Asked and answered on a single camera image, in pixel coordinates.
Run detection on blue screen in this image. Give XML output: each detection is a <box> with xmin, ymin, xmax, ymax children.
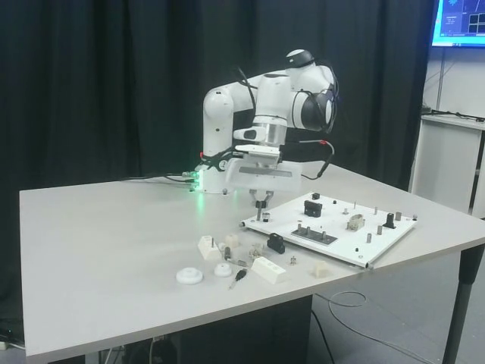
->
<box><xmin>430</xmin><ymin>0</ymin><xmax>485</xmax><ymax>49</ymax></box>

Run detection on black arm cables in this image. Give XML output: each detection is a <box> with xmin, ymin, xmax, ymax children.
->
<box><xmin>235</xmin><ymin>64</ymin><xmax>340</xmax><ymax>133</ymax></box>

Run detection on grey floor cable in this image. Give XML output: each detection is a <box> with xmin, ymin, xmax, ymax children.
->
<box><xmin>311</xmin><ymin>290</ymin><xmax>448</xmax><ymax>364</ymax></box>

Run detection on black base cables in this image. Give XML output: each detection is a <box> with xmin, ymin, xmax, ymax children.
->
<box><xmin>124</xmin><ymin>171</ymin><xmax>202</xmax><ymax>187</ymax></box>

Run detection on white cabinet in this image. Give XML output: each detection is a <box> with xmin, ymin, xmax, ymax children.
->
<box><xmin>408</xmin><ymin>112</ymin><xmax>485</xmax><ymax>219</ymax></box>

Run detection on black curtain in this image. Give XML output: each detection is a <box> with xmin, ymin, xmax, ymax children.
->
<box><xmin>0</xmin><ymin>0</ymin><xmax>437</xmax><ymax>342</ymax></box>

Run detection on white peg holder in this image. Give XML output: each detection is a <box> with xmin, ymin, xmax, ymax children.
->
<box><xmin>250</xmin><ymin>256</ymin><xmax>287</xmax><ymax>284</ymax></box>
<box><xmin>196</xmin><ymin>234</ymin><xmax>222</xmax><ymax>262</ymax></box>

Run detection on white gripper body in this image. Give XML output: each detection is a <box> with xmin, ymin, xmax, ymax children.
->
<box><xmin>223</xmin><ymin>156</ymin><xmax>304</xmax><ymax>193</ymax></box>

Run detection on white large gear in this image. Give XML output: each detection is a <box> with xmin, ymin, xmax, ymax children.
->
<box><xmin>174</xmin><ymin>266</ymin><xmax>205</xmax><ymax>285</ymax></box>

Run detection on black D-SUB plug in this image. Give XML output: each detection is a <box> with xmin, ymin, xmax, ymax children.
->
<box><xmin>266</xmin><ymin>233</ymin><xmax>286</xmax><ymax>255</ymax></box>

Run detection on grey table leg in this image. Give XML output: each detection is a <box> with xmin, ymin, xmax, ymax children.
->
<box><xmin>442</xmin><ymin>247</ymin><xmax>477</xmax><ymax>364</ymax></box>

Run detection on white task board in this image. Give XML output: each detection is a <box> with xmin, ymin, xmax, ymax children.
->
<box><xmin>238</xmin><ymin>190</ymin><xmax>418</xmax><ymax>271</ymax></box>

